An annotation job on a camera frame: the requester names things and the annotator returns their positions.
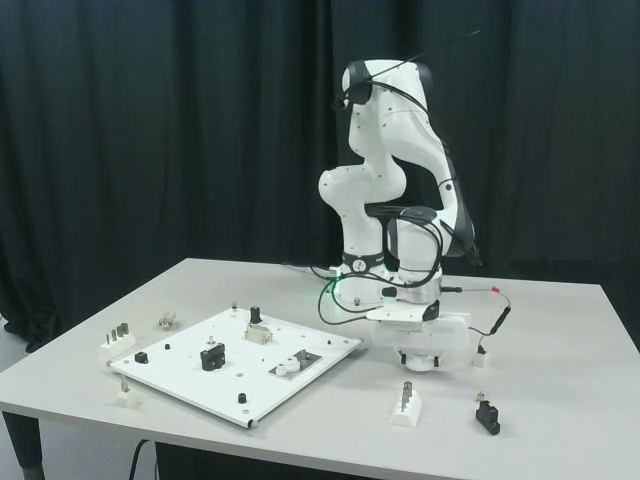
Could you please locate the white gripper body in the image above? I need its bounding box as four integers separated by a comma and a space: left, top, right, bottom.
374, 311, 474, 373

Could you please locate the white large gear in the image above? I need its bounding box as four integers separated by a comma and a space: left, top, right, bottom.
405, 352, 437, 374

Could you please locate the white round peg holder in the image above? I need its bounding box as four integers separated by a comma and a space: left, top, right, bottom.
389, 394, 424, 428

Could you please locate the black D-SUB plug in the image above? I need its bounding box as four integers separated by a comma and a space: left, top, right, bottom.
474, 401, 502, 434

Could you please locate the black controller cabinet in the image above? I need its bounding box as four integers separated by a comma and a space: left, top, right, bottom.
153, 441, 501, 480

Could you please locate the white task board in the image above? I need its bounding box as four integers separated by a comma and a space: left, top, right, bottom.
106, 305, 363, 430

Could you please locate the white square peg holder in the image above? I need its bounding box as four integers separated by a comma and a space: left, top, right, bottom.
98, 332, 138, 358

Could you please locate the black curtain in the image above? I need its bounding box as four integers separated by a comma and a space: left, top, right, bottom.
0, 0, 640, 354

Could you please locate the black table leg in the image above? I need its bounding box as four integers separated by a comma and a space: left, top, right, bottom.
2, 411, 42, 480

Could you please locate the thin black rod on wire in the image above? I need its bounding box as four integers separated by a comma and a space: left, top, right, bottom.
443, 283, 514, 346

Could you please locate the black looped cable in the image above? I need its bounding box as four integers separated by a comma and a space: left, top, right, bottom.
318, 274, 401, 327

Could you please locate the black cable on table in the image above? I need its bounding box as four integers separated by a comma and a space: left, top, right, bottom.
282, 261, 337, 279

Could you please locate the black floor cable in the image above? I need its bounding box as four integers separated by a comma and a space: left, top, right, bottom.
130, 438, 152, 480

